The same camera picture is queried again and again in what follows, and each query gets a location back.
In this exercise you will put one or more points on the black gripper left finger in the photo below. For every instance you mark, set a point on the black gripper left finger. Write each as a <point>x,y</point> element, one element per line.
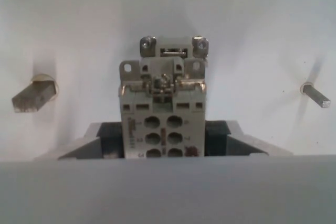
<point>110,140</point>

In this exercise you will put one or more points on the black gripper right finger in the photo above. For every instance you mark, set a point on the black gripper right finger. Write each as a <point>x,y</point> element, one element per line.
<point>218,140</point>

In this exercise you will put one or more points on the grey waterproof plug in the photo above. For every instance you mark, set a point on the grey waterproof plug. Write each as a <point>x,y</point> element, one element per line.
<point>160,108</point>

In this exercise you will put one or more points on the wide metal square peg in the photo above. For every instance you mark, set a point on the wide metal square peg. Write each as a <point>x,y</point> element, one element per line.
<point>34,98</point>

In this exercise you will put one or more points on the thin metal square peg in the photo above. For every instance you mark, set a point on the thin metal square peg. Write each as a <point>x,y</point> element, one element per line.
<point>316,96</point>

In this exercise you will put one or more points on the white task board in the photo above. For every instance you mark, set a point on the white task board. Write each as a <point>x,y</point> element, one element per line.
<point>78,24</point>

